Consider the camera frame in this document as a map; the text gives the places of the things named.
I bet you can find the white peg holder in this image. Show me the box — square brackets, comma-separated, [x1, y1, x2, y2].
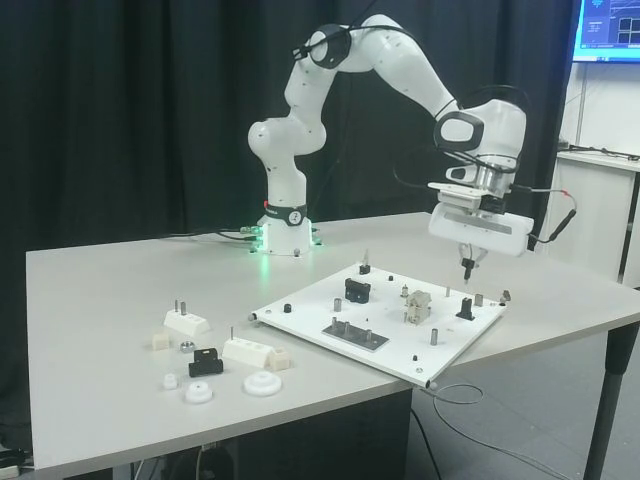
[163, 308, 212, 337]
[222, 338, 275, 371]

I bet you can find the black curtain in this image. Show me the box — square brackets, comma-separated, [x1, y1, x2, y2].
[0, 0, 586, 454]

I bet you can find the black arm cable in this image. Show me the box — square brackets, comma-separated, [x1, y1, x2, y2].
[292, 0, 531, 195]

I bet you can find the white large gear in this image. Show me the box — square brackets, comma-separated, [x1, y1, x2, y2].
[243, 372, 280, 399]

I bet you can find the thin black rod red tag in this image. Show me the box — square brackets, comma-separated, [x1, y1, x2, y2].
[519, 185, 578, 243]

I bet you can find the black table leg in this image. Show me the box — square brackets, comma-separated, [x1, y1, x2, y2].
[584, 319, 631, 480]

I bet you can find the blue screen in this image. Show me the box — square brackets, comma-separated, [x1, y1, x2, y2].
[572, 0, 640, 64]

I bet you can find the white cabinet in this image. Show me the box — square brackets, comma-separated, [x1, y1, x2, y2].
[552, 148, 640, 290]

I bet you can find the white medium gear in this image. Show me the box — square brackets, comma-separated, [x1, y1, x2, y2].
[184, 380, 215, 404]

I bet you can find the white task board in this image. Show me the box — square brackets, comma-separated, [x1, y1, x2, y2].
[248, 259, 509, 390]

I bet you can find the grey floor cable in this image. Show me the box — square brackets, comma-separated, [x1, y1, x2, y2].
[412, 382, 591, 480]

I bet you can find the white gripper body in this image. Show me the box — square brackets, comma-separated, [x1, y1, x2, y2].
[428, 201, 533, 259]

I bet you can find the beige waterproof plug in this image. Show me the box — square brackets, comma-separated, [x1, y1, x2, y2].
[403, 292, 434, 327]

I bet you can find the black D-SUB plug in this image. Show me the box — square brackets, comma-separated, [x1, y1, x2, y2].
[188, 348, 225, 377]

